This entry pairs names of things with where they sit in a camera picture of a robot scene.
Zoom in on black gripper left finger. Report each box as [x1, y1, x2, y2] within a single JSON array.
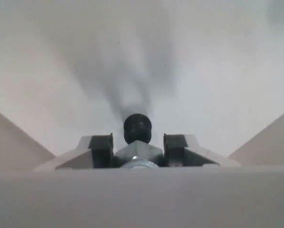
[[32, 132, 114, 171]]

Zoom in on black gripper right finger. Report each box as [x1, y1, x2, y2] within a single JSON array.
[[163, 133, 242, 168]]

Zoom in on white task board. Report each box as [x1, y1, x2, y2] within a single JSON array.
[[0, 0, 284, 170]]

